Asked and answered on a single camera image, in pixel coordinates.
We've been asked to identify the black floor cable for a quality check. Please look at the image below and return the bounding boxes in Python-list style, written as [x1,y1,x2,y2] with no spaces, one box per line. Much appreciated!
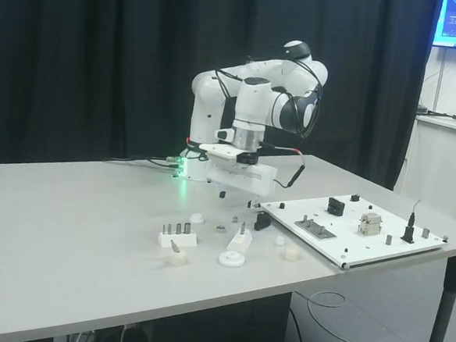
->
[288,300,310,342]

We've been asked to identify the black curtains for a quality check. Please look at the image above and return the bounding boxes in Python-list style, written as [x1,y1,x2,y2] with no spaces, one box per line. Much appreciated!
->
[0,0,439,198]

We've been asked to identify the grey floor cable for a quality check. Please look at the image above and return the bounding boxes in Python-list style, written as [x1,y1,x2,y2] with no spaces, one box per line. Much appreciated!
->
[304,289,365,342]

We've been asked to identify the white large gear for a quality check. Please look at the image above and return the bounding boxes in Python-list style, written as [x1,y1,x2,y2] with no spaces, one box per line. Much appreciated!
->
[217,250,247,268]

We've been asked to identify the black base cables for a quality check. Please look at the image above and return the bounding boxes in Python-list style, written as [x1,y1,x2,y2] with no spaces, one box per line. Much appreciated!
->
[109,151,185,169]

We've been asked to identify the white task board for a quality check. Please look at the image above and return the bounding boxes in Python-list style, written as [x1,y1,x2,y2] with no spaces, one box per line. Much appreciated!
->
[253,185,452,278]

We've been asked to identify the white holder for round pegs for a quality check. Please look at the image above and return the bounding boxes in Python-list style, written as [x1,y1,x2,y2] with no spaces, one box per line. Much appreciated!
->
[156,228,201,251]

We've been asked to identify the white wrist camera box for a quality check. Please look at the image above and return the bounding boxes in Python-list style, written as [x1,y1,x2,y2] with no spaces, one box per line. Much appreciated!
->
[214,126,236,143]

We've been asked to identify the white bolt holder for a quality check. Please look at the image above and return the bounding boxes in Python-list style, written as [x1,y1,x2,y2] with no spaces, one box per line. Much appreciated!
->
[167,248,188,268]

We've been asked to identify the black plug with short cable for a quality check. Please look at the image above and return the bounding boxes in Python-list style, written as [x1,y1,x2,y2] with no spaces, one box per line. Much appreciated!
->
[401,198,422,244]

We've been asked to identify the flat white mounting plate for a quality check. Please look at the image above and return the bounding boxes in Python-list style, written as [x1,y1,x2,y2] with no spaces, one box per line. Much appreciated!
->
[197,141,247,161]

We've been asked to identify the white cabinet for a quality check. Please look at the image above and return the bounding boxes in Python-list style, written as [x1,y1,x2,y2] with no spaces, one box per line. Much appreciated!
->
[398,112,456,222]

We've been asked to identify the white holder for square pegs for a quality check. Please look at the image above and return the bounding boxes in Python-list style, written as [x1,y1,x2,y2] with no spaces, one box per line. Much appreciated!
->
[226,229,255,254]

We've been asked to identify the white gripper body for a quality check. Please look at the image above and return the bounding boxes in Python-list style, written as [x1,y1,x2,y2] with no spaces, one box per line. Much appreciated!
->
[205,157,280,195]

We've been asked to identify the silver wrist ring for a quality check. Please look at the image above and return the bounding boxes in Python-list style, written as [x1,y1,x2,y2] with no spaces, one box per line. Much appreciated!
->
[231,126,266,151]

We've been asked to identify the black table leg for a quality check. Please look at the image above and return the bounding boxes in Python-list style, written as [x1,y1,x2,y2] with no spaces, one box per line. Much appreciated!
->
[422,247,456,342]

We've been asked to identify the black D-SUB plug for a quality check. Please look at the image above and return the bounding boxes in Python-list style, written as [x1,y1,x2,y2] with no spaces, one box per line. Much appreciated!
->
[254,213,272,233]

